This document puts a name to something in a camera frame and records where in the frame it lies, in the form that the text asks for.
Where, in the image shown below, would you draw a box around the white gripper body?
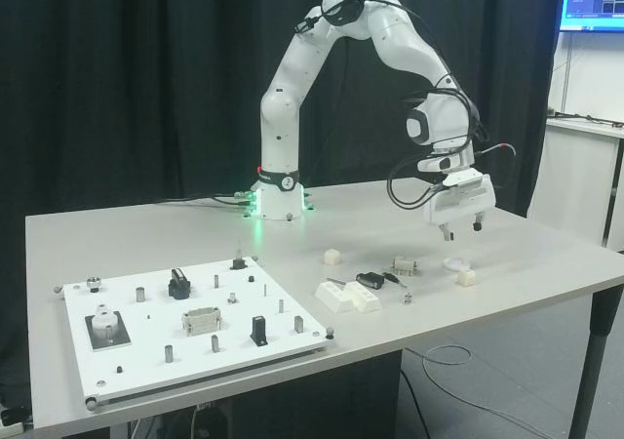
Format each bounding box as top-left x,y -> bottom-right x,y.
422,174 -> 497,227

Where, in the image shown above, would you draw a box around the white medium gear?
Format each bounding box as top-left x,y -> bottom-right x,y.
92,311 -> 121,342

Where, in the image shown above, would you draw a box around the beige waterproof plug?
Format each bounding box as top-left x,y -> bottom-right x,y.
391,257 -> 421,277

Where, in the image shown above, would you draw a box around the black rectangular plug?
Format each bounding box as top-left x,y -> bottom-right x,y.
355,271 -> 383,291

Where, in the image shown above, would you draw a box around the large white stepped holder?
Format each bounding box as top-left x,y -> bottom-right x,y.
343,282 -> 382,314
314,280 -> 355,314

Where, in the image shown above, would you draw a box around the dark grey table leg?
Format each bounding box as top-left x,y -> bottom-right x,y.
569,287 -> 617,439

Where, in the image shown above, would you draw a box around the black upright plug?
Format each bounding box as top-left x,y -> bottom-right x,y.
250,315 -> 270,347

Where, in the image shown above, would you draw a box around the blue screen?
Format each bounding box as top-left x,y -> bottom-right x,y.
559,0 -> 624,33

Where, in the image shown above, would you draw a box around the black D-SUB plug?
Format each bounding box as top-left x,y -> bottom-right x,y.
168,267 -> 192,299

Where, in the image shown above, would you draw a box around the white task board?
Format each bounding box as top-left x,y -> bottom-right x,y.
52,256 -> 337,404

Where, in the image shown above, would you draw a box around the black curtain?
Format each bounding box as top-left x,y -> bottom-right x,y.
0,0 -> 569,411

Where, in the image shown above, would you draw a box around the white power strip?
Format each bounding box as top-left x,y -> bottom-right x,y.
0,406 -> 26,436

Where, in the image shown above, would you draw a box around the grey floor cable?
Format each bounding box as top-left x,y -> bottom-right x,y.
421,343 -> 576,439

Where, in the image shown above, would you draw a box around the black base cables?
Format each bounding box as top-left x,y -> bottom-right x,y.
158,192 -> 257,214

